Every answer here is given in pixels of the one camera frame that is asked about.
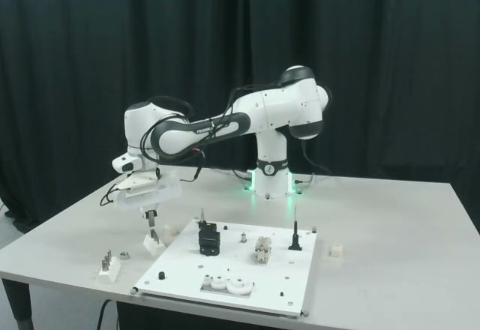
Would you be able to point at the black curtain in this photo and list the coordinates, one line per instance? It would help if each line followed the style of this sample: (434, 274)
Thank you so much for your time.
(75, 45)

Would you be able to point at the white medium gear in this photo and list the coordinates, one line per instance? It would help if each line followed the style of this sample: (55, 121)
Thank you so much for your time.
(218, 283)

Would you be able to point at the white box with dark window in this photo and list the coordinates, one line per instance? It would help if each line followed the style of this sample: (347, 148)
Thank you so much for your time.
(125, 164)

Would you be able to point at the flat white mounting plate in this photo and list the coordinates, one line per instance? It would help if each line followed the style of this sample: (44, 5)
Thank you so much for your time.
(138, 184)

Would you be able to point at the wide metal round peg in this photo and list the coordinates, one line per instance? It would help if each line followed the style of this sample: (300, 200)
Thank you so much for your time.
(104, 264)

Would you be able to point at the white task board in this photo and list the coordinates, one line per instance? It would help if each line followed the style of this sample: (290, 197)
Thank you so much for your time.
(240, 266)

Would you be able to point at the white round peg holder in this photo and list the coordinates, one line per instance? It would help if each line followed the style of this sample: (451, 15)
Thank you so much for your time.
(108, 274)

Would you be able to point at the black D-SUB plug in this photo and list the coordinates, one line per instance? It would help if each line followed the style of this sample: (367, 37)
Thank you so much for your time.
(209, 243)

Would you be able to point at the beige connector block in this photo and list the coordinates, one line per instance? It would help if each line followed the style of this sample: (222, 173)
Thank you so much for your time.
(263, 252)

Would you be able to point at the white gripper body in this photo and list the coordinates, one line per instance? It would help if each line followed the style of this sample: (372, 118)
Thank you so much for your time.
(167, 192)

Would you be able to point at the medium metal round peg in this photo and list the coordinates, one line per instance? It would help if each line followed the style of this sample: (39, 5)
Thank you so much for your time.
(109, 258)

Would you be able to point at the metal BNC plug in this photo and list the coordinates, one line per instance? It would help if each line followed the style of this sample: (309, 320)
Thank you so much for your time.
(243, 237)

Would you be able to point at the white small gear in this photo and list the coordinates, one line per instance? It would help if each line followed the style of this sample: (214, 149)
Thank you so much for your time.
(206, 281)

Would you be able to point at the white square peg holder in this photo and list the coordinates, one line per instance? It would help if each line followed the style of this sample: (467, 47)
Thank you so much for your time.
(154, 248)

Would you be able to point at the black round knob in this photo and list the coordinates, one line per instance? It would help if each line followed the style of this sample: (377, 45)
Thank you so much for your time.
(162, 276)

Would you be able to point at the white large gear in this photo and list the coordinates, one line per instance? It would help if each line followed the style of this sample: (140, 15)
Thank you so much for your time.
(239, 285)

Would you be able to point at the small white plug holder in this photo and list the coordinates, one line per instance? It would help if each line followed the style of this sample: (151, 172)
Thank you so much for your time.
(171, 230)
(336, 251)

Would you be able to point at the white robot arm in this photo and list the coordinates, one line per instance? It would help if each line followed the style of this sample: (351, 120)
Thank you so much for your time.
(273, 101)

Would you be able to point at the black table leg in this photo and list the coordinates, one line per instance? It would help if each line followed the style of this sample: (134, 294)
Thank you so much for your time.
(17, 303)

